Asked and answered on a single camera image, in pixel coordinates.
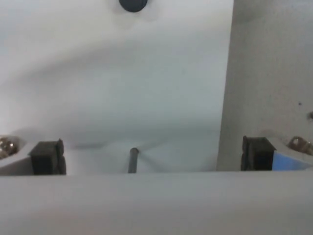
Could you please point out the brass fitting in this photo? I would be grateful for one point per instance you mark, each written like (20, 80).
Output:
(8, 147)
(302, 145)

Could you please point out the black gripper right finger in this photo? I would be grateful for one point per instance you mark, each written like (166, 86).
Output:
(259, 156)

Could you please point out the black round knob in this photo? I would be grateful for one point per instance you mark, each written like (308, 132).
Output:
(133, 5)

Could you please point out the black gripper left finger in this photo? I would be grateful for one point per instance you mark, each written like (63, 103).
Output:
(46, 159)

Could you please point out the thin metal round peg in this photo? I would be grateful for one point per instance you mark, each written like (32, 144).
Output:
(133, 161)

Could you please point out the white task board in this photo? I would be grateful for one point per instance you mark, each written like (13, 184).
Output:
(110, 73)

